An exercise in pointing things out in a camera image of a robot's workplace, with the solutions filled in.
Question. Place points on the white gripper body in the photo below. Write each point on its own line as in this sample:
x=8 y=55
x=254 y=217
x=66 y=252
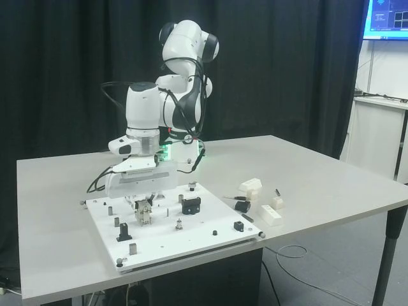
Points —
x=143 y=186

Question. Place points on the grey waterproof plug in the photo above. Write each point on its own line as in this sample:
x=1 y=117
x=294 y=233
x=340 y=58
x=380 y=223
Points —
x=143 y=214

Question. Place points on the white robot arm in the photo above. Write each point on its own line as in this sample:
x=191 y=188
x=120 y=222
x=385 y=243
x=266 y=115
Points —
x=141 y=108

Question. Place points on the flat white plate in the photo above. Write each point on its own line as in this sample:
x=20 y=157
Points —
x=135 y=165

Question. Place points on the metal square peg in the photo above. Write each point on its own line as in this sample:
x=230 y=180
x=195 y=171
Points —
x=116 y=222
x=132 y=249

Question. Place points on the metal BNC plug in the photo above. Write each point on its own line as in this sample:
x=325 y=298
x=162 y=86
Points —
x=178 y=224

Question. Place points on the metal bolt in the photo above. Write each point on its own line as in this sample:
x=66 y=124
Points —
x=192 y=186

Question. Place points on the white task board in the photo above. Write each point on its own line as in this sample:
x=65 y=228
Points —
x=178 y=248

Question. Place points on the black Ethernet plug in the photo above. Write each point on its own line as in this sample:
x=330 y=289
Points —
x=238 y=226

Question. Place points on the black D-SUB plug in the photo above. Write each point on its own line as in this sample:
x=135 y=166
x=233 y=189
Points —
x=243 y=206

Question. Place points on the white long holder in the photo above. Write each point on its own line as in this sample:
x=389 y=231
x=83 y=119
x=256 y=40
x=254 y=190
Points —
x=272 y=215
x=251 y=185

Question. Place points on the white small holder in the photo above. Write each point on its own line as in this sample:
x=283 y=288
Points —
x=277 y=203

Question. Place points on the black curtains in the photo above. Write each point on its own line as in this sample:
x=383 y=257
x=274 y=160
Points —
x=79 y=63

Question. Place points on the white cabinet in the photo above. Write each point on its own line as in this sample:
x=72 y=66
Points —
x=376 y=137

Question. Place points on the dark table leg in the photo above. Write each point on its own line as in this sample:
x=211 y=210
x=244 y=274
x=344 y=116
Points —
x=387 y=255

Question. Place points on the blue screen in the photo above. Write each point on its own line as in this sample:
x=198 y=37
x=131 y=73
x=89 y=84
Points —
x=387 y=19

